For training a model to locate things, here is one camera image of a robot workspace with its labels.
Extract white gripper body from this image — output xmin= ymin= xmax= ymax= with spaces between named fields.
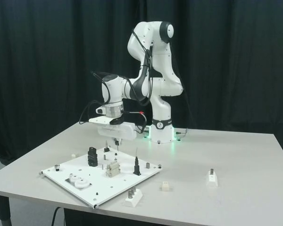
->
xmin=96 ymin=122 xmax=136 ymax=140

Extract white three-peg holder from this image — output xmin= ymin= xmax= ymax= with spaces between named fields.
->
xmin=124 ymin=189 xmax=143 ymax=208

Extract white single-peg holder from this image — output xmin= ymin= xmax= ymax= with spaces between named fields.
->
xmin=206 ymin=173 xmax=219 ymax=188

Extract black D-SUB plug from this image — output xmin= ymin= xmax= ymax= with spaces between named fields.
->
xmin=87 ymin=147 xmax=99 ymax=168

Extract beige rectangular connector plug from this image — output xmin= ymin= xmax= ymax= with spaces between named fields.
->
xmin=105 ymin=161 xmax=121 ymax=178

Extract white task board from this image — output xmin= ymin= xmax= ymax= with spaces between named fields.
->
xmin=39 ymin=146 xmax=163 ymax=210

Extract white large gear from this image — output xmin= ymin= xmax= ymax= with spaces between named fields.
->
xmin=75 ymin=179 xmax=90 ymax=190

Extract white medium gear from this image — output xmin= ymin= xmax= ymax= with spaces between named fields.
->
xmin=70 ymin=175 xmax=82 ymax=186

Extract black curtain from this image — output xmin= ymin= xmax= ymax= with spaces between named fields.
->
xmin=0 ymin=0 xmax=283 ymax=163

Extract dark table leg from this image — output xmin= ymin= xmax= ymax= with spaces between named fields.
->
xmin=0 ymin=194 xmax=10 ymax=226

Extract black plug with thin cable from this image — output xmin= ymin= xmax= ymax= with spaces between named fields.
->
xmin=133 ymin=147 xmax=142 ymax=176

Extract black wrist loop cable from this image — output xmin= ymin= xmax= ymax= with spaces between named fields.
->
xmin=79 ymin=100 xmax=105 ymax=124

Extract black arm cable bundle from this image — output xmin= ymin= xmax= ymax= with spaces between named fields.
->
xmin=91 ymin=28 xmax=156 ymax=106

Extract black base cable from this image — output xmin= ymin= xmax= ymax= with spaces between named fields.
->
xmin=178 ymin=70 xmax=194 ymax=129

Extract black cable under table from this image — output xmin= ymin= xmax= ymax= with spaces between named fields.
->
xmin=51 ymin=207 xmax=65 ymax=226

